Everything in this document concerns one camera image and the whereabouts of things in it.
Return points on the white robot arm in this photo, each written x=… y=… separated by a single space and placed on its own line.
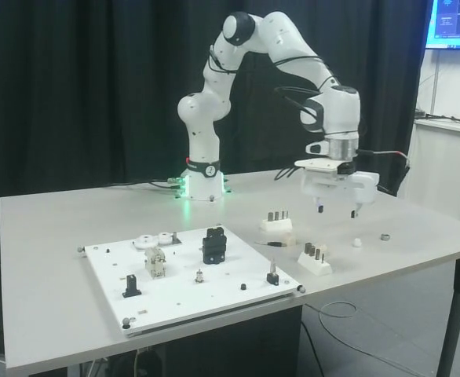
x=334 y=114

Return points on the white medium gear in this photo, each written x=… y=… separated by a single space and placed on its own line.
x=165 y=238

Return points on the small cream plug holder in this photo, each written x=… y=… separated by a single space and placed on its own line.
x=290 y=240

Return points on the blue screen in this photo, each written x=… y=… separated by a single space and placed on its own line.
x=455 y=23

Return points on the metal USB plug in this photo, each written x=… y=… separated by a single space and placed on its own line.
x=272 y=267

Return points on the black D-SUB plug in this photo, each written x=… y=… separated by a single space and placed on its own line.
x=214 y=245

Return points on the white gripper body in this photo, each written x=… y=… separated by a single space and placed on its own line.
x=365 y=184

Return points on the white large gear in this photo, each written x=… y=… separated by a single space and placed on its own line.
x=144 y=240

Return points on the black curtain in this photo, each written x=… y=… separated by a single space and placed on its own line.
x=77 y=98

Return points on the white task board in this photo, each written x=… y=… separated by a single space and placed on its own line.
x=183 y=290

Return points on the white peg holder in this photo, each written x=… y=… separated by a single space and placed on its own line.
x=275 y=226
x=312 y=267

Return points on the white small gear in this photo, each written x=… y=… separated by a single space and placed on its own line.
x=356 y=242

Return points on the metal BNC plug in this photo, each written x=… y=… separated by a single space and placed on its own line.
x=199 y=277

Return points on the beige waterproof plug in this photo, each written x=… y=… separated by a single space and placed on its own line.
x=154 y=263

